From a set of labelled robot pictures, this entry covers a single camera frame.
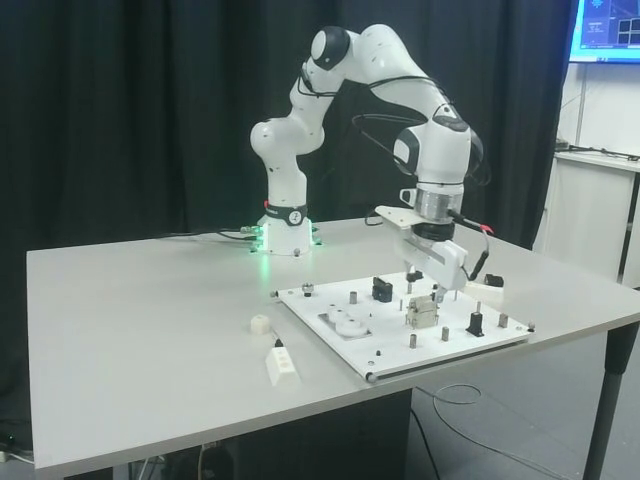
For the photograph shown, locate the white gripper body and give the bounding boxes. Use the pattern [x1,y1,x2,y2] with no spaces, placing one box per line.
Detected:
[399,233,470,293]

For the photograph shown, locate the black rectangular plug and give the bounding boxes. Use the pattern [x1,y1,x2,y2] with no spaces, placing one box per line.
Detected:
[370,275,395,304]

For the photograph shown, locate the long white holder with holes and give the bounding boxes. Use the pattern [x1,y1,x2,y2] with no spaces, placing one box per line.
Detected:
[263,347,302,389]
[464,282,506,308]

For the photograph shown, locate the flat white mounting plate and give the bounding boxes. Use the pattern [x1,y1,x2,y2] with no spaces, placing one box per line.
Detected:
[374,204,426,232]

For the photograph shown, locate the white task board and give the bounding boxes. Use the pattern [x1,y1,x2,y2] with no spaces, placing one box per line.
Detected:
[269,268,537,387]

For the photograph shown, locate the white large gear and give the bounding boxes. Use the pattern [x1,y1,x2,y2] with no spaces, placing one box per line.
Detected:
[334,321,367,340]

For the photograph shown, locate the black box under table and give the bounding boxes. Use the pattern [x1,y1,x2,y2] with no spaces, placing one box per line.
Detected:
[219,388,414,480]

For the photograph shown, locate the grey table leg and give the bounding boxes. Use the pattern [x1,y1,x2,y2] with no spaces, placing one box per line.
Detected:
[582,327,634,480]

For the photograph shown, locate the blue screen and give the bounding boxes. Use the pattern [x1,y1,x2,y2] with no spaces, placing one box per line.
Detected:
[568,0,640,65]

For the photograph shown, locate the black curtain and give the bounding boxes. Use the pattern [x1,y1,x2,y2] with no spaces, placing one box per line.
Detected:
[0,0,581,281]

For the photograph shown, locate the silver flange ring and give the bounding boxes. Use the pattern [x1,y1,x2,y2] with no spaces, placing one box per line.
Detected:
[413,188,462,224]

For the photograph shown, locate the grey floor cable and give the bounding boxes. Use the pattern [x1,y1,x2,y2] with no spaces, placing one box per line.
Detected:
[424,382,506,480]

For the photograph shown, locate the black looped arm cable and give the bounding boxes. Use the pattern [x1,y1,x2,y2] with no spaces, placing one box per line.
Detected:
[351,113,431,174]

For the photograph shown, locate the black base cable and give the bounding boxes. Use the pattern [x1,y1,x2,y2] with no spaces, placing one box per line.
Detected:
[189,225,262,245]

